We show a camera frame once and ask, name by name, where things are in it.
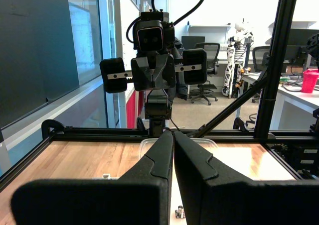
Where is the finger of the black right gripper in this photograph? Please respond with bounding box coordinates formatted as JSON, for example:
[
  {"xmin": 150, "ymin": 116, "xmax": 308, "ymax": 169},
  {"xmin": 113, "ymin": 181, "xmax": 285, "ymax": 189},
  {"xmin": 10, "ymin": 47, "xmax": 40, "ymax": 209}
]
[
  {"xmin": 152, "ymin": 53, "xmax": 176, "ymax": 90},
  {"xmin": 131, "ymin": 56, "xmax": 154, "ymax": 92}
]

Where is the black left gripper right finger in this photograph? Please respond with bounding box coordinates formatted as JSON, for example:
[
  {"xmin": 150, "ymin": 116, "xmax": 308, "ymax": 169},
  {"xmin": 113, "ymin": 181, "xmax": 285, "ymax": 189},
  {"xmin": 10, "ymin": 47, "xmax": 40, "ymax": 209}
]
[{"xmin": 174, "ymin": 131, "xmax": 319, "ymax": 225}]

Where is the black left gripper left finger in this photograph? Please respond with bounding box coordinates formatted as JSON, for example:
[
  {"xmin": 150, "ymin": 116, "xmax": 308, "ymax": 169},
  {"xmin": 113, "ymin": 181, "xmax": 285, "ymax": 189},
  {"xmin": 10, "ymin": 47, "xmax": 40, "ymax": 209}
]
[{"xmin": 11, "ymin": 131, "xmax": 174, "ymax": 225}]

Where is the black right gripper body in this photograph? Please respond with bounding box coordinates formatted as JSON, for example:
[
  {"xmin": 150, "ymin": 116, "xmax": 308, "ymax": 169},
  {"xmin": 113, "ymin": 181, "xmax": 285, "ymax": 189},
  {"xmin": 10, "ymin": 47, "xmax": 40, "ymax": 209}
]
[{"xmin": 99, "ymin": 48, "xmax": 207, "ymax": 94}]

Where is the small dark monitor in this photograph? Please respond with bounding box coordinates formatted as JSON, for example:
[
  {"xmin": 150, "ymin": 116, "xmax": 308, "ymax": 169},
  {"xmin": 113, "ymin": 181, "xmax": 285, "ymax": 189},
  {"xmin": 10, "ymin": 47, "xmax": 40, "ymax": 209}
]
[{"xmin": 181, "ymin": 35, "xmax": 206, "ymax": 50}]

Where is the black mesh office chair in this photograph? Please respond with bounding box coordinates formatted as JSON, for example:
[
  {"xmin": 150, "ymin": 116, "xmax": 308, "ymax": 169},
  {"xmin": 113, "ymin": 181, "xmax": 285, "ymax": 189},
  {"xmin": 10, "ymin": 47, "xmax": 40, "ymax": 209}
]
[
  {"xmin": 190, "ymin": 42, "xmax": 221, "ymax": 106},
  {"xmin": 245, "ymin": 45, "xmax": 271, "ymax": 130}
]

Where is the white humanoid robot figure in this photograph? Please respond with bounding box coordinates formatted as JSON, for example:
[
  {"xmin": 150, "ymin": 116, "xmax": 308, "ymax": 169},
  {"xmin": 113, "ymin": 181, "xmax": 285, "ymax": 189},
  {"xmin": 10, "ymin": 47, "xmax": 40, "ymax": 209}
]
[{"xmin": 222, "ymin": 17, "xmax": 255, "ymax": 99}]

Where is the white shelf unit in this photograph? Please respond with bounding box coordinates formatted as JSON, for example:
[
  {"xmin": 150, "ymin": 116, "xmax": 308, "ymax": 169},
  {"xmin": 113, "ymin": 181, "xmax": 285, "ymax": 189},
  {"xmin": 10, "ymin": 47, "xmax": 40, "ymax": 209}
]
[{"xmin": 186, "ymin": 23, "xmax": 232, "ymax": 45}]

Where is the red panel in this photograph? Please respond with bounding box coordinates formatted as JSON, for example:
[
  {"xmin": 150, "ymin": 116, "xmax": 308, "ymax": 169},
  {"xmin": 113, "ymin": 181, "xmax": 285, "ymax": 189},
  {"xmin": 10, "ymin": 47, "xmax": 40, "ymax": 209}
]
[{"xmin": 126, "ymin": 90, "xmax": 145, "ymax": 129}]

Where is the clear plastic tub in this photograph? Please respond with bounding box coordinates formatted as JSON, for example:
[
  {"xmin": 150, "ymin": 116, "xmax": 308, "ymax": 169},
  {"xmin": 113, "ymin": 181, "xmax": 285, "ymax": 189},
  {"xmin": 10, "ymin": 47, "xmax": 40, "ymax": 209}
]
[{"xmin": 139, "ymin": 138, "xmax": 219, "ymax": 161}]

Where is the small metal clip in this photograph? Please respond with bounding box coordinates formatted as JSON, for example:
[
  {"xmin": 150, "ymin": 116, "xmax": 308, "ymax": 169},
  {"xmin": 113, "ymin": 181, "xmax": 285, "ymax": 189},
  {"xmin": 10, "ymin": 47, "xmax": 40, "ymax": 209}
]
[{"xmin": 174, "ymin": 205, "xmax": 186, "ymax": 220}]

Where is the cardboard box on desk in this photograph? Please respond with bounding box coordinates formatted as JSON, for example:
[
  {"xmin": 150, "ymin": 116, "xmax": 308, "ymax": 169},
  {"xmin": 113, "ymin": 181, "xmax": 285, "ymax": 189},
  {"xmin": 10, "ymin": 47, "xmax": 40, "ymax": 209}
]
[{"xmin": 285, "ymin": 65, "xmax": 304, "ymax": 74}]

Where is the white desk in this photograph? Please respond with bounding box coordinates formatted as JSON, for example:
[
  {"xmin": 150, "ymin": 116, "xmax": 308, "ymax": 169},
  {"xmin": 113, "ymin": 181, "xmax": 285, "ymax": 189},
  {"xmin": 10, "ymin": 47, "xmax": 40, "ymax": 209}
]
[{"xmin": 240, "ymin": 70, "xmax": 319, "ymax": 131}]

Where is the large dark monitor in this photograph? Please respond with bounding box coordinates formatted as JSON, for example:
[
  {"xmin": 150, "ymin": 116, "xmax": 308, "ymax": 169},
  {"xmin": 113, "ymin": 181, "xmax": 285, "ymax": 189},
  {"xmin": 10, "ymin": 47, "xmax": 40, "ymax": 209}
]
[{"xmin": 280, "ymin": 28, "xmax": 319, "ymax": 61}]

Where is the pink cup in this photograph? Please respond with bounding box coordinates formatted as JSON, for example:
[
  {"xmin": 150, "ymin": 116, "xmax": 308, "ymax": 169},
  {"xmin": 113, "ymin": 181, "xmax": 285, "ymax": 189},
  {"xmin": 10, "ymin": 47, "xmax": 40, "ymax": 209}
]
[{"xmin": 301, "ymin": 69, "xmax": 319, "ymax": 94}]

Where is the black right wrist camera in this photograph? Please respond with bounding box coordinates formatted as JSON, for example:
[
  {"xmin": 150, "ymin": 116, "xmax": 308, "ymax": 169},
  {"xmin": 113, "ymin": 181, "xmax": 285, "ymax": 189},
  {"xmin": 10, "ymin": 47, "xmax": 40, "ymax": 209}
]
[{"xmin": 133, "ymin": 19, "xmax": 164, "ymax": 53}]

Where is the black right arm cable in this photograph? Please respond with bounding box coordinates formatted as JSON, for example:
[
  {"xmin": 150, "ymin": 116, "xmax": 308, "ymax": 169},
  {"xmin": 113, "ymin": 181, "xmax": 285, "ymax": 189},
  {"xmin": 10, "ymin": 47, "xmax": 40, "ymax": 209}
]
[{"xmin": 126, "ymin": 0, "xmax": 207, "ymax": 43}]

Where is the black aluminium frame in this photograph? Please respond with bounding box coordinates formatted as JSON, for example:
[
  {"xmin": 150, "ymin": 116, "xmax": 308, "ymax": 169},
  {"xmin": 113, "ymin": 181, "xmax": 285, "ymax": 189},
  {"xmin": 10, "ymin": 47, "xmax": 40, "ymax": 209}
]
[{"xmin": 0, "ymin": 0, "xmax": 319, "ymax": 193}]

